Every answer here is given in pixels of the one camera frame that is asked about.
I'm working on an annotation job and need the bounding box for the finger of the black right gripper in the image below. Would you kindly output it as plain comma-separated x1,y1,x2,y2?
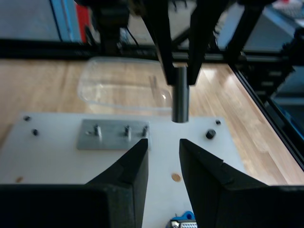
142,0,177,86
189,0,235,86

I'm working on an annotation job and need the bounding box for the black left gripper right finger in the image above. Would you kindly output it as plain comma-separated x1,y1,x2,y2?
179,138,304,228

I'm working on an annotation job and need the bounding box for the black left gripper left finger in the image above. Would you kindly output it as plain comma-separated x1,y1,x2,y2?
0,138,149,228

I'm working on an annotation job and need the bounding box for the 16mm steel cylinder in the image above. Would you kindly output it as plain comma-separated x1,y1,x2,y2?
171,66,190,124

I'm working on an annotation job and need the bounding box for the white taskboard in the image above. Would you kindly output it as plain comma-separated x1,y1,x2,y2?
0,111,249,228

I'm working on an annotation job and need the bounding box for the clear plastic tub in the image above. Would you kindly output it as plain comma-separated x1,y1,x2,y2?
77,57,173,115

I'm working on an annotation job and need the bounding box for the white connector housing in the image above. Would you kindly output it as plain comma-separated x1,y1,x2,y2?
177,220,198,228

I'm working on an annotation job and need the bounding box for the grey aluminium plate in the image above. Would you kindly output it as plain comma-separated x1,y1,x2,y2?
76,119,151,151

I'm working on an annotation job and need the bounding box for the white partition with red base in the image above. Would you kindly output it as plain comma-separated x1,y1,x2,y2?
75,3,89,43

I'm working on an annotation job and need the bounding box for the blue connector bracket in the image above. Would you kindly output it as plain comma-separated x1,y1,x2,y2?
170,210,198,228

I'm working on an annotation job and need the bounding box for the black aluminium frame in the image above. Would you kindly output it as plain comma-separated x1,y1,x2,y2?
0,0,304,172

